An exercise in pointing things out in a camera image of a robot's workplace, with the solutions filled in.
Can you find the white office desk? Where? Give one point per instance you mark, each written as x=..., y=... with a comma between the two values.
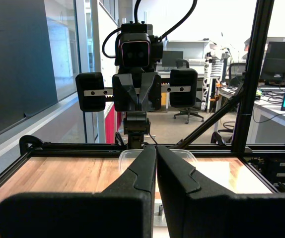
x=269, y=109

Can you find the large black computer monitor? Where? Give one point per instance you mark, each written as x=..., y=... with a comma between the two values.
x=276, y=62

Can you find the white board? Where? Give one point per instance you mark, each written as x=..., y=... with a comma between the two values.
x=158, y=223

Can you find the small black computer monitor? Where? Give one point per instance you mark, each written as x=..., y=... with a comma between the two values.
x=172, y=58

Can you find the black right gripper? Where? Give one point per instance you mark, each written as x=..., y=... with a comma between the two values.
x=90, y=84

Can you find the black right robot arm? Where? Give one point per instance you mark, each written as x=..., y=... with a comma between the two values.
x=135, y=129

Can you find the clear plastic container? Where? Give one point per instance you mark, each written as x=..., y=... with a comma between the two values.
x=126, y=158

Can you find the small dark metal peg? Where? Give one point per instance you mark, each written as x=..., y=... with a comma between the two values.
x=161, y=209

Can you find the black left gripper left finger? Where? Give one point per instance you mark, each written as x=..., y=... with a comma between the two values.
x=88, y=215

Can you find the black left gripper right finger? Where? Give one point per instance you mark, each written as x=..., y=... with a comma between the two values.
x=219, y=215

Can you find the grey office chair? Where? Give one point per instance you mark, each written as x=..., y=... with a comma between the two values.
x=236, y=72

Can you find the black box with white label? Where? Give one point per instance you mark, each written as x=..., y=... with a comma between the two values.
x=280, y=164
x=284, y=178

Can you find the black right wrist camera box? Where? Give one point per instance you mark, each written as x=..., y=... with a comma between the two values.
x=135, y=50

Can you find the white lattice tower stand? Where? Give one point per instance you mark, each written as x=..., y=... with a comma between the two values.
x=213, y=74

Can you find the red panel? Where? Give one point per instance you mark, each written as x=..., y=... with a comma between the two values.
x=110, y=119

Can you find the black office chair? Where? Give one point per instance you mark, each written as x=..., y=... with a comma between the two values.
x=188, y=115

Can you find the black aluminium frame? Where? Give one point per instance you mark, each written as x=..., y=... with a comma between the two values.
x=83, y=146

